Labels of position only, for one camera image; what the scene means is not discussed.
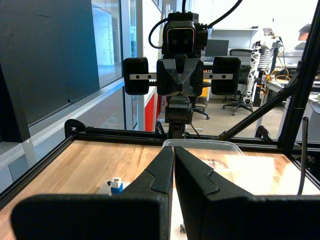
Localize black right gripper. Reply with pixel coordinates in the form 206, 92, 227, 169
122, 52, 242, 97

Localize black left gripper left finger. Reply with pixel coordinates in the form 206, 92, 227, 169
10, 146, 175, 240

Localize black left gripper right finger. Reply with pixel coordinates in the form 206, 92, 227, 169
174, 146, 320, 240

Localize black USB cable with connector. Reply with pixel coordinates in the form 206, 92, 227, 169
296, 116, 310, 196

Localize blue and white connector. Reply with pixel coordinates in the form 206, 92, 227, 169
109, 176, 125, 195

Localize black chair base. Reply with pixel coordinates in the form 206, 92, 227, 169
191, 98, 210, 121

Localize red cabinet panel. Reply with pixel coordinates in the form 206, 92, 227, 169
144, 93, 158, 133

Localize black computer monitor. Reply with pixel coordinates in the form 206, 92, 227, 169
204, 39, 230, 57

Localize black office chair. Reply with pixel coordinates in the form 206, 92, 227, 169
221, 48, 254, 117

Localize clear plastic tub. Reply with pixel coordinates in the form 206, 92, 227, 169
161, 138, 245, 161

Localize white segmented robot figure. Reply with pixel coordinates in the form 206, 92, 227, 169
244, 40, 275, 105

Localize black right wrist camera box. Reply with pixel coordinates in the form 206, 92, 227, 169
166, 19, 197, 55

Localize black right arm cable loop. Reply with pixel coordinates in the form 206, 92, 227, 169
148, 18, 169, 49

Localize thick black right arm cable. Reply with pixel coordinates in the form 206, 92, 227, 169
206, 0, 244, 29

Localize black metal frame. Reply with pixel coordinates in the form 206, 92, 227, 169
0, 0, 320, 210

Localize orange cable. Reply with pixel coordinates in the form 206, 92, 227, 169
266, 67, 292, 84

